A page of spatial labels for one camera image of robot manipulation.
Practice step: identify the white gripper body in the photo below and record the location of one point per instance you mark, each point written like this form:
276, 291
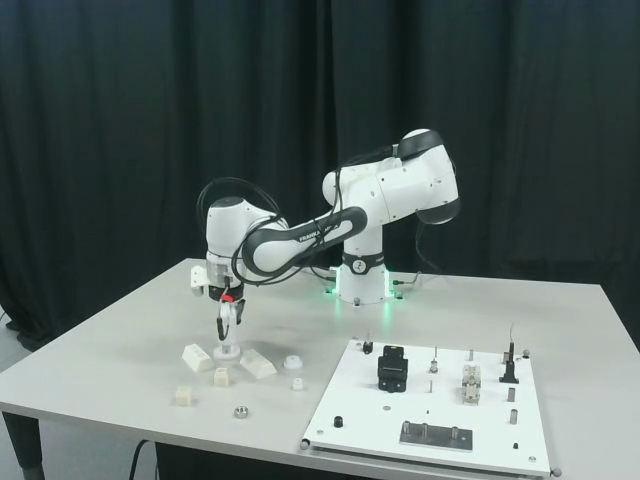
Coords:
231, 312

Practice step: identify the black D-SUB plug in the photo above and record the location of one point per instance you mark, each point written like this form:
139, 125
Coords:
391, 372

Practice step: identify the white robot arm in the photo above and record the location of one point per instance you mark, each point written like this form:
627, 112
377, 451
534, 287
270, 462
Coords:
385, 200

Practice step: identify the white large gear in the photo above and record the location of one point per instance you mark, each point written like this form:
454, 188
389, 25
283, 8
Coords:
226, 352

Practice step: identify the white long holder block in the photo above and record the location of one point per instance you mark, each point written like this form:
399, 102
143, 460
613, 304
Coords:
196, 358
258, 364

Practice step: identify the small white square holder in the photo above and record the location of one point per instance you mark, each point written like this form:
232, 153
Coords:
220, 376
184, 395

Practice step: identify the white medium gear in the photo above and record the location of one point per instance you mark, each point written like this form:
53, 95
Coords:
292, 361

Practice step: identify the metal hex nut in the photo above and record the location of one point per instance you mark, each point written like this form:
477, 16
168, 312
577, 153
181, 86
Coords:
241, 412

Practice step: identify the white small gear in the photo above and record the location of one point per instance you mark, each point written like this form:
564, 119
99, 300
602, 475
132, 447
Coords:
298, 384

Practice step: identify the black round knob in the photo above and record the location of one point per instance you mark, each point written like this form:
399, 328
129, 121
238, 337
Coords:
339, 421

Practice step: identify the white task board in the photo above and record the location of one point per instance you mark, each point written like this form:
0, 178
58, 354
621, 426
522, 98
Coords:
380, 430

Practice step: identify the metal BNC plug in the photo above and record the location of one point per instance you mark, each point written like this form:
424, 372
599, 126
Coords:
434, 367

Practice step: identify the metal plate with pegs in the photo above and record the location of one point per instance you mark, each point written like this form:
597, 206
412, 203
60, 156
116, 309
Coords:
436, 434

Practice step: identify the dark table leg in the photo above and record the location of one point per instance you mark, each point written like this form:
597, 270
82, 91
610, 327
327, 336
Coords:
22, 445

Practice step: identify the black curtains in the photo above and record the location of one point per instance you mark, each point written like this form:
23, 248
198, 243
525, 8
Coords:
125, 100

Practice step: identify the beige connector block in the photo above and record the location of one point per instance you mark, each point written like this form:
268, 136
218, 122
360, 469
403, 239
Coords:
471, 386

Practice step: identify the metal square peg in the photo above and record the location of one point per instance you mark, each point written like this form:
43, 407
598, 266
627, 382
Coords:
511, 394

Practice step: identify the metal round peg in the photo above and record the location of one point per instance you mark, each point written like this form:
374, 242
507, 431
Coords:
513, 417

